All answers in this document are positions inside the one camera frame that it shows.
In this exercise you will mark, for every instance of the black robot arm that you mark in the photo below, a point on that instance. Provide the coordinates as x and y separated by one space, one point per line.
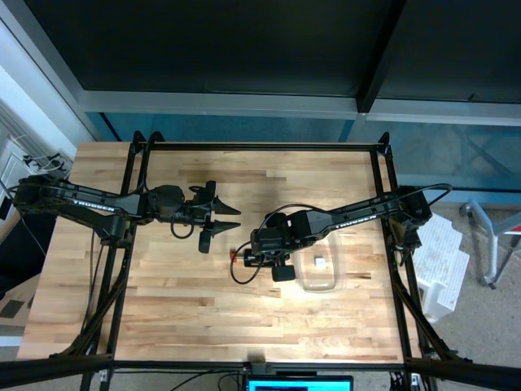
89 203
358 213

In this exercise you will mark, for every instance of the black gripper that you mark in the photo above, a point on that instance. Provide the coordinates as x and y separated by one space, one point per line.
283 273
205 212

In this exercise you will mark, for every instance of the metal chair frame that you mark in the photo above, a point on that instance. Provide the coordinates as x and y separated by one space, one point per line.
491 252

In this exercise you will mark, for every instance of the blue laptop screen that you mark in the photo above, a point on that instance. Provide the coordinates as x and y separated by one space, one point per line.
297 385

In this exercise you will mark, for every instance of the black metal frame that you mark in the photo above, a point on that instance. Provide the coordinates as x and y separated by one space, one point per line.
61 364

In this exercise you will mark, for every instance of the brown cardboard box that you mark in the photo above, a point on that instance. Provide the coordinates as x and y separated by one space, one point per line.
16 293

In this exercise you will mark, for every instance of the white foam block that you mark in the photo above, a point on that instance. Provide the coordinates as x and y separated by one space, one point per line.
439 264

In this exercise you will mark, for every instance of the clear plastic tub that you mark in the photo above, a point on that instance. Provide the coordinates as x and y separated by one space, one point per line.
321 281

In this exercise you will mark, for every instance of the black clamp hub red knob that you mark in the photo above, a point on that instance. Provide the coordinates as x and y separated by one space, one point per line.
250 262

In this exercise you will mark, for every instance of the black table-edge camera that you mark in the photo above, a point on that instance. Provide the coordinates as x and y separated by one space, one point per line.
260 367

